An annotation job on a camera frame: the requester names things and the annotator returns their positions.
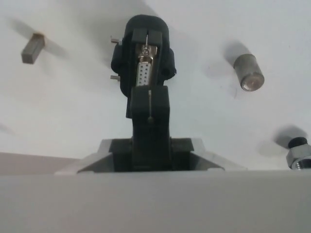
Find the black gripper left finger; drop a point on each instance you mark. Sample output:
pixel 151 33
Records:
pixel 116 157

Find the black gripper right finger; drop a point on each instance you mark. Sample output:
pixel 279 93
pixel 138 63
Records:
pixel 182 155

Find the black D-SUB plug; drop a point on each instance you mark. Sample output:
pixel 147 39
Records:
pixel 150 106

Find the white task board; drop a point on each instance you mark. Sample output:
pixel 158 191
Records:
pixel 73 102

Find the metal round peg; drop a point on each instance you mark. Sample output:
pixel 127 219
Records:
pixel 247 70

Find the metal bolt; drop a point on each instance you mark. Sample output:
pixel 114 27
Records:
pixel 299 155

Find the metal square peg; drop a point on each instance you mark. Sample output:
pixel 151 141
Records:
pixel 32 49

